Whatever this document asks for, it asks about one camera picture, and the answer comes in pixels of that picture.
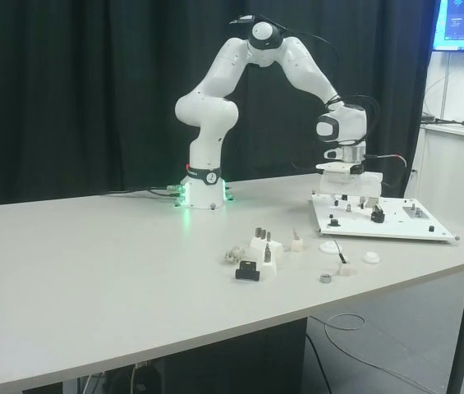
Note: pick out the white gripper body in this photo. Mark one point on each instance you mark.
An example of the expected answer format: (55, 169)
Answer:
(369, 182)

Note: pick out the black D-SUB plug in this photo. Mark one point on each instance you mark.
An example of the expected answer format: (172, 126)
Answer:
(248, 274)

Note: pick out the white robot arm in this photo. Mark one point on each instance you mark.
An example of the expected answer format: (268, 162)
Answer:
(211, 111)

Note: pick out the white flat mounting plate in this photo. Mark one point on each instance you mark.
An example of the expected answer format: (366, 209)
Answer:
(334, 166)

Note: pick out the white task board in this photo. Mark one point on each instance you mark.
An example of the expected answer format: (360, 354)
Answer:
(379, 227)

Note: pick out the white small gear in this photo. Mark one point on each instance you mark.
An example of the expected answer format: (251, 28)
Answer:
(370, 257)

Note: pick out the white medium gear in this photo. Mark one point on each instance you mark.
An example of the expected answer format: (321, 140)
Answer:
(329, 248)

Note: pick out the black USB plug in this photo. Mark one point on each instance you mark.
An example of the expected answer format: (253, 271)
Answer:
(342, 256)

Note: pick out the white cabinet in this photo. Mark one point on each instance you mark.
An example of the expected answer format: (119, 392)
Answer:
(449, 176)

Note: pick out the white cube USB holder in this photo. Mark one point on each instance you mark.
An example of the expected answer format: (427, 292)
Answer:
(347, 268)

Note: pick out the thin metal bolt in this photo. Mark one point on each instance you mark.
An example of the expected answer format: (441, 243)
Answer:
(295, 235)

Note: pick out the white cube bolt holder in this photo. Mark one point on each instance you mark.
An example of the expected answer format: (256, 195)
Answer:
(297, 245)

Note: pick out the metal BNC plug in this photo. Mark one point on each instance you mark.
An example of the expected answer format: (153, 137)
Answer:
(325, 278)

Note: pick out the white wide peg holder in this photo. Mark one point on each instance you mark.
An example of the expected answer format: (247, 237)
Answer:
(274, 248)

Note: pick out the metal waterproof plug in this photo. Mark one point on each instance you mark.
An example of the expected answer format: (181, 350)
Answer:
(267, 252)

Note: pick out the black curtains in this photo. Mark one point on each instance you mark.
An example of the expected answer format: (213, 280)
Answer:
(92, 102)

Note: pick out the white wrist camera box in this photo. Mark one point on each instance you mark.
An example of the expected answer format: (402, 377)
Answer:
(332, 154)

